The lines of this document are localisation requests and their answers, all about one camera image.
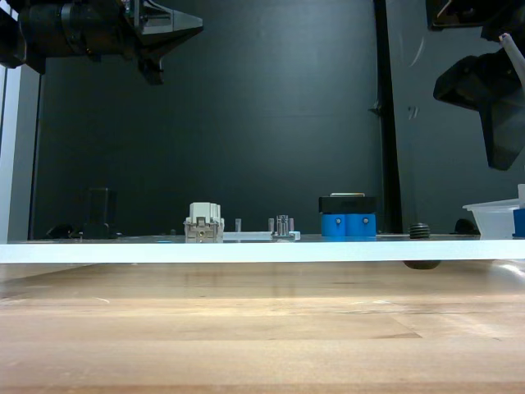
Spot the grey RJ45 connector cable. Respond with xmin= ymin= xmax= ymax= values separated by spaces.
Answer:
xmin=499 ymin=32 xmax=525 ymax=90

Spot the grey aluminium partition frame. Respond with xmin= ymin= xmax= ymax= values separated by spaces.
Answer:
xmin=0 ymin=64 xmax=42 ymax=243

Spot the black screw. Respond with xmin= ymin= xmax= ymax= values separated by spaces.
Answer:
xmin=409 ymin=222 xmax=432 ymax=242

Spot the blue connector mount block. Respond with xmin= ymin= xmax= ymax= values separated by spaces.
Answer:
xmin=321 ymin=212 xmax=377 ymax=238

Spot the D-sub connector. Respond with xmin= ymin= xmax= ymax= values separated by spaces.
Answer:
xmin=318 ymin=191 xmax=379 ymax=215

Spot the beige rectangular connector housing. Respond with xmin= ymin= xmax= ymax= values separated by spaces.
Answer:
xmin=183 ymin=201 xmax=226 ymax=244

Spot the clear plastic tub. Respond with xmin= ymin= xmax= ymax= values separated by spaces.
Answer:
xmin=462 ymin=199 xmax=525 ymax=240

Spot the white board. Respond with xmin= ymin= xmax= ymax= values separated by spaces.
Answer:
xmin=0 ymin=233 xmax=525 ymax=264

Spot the small black socket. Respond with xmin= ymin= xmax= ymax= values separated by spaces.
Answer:
xmin=81 ymin=187 xmax=122 ymax=240

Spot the small grey connector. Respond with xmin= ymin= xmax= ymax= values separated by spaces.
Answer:
xmin=273 ymin=213 xmax=293 ymax=241

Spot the blue RJ45 socket block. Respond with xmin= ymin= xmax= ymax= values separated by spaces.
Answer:
xmin=511 ymin=207 xmax=525 ymax=239

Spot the black aluminium table frame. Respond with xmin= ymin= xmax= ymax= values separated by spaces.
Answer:
xmin=45 ymin=219 xmax=480 ymax=240

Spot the black board foot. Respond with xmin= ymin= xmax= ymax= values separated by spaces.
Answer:
xmin=403 ymin=260 xmax=441 ymax=273

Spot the aluminium block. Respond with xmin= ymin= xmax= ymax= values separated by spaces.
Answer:
xmin=223 ymin=231 xmax=302 ymax=242

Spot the black wall post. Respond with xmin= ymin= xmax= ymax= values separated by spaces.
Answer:
xmin=370 ymin=0 xmax=406 ymax=236

